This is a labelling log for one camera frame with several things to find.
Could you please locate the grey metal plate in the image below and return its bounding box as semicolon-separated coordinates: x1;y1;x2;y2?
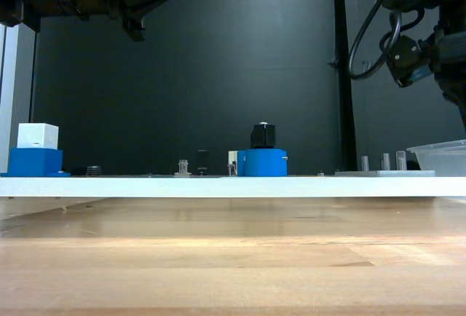
333;170;436;178

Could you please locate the white cube block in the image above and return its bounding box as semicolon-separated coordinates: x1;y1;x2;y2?
17;122;60;151

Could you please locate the small black connector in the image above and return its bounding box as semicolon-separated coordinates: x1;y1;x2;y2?
196;149;210;176

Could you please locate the blue square holder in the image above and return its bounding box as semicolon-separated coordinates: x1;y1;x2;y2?
0;147;72;178

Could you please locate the grey aluminium window frame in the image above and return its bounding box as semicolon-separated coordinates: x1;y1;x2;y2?
0;23;36;175

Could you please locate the small silver socket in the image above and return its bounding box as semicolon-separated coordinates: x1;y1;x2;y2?
173;159;194;178

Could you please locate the white taskboard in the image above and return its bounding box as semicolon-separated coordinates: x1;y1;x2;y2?
0;174;466;199

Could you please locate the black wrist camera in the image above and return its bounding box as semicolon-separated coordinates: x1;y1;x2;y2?
379;33;433;89

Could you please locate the blue round connector holder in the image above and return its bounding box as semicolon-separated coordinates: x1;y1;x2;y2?
237;148;290;178

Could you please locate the clear plastic tub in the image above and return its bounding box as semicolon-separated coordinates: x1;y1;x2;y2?
405;138;466;178

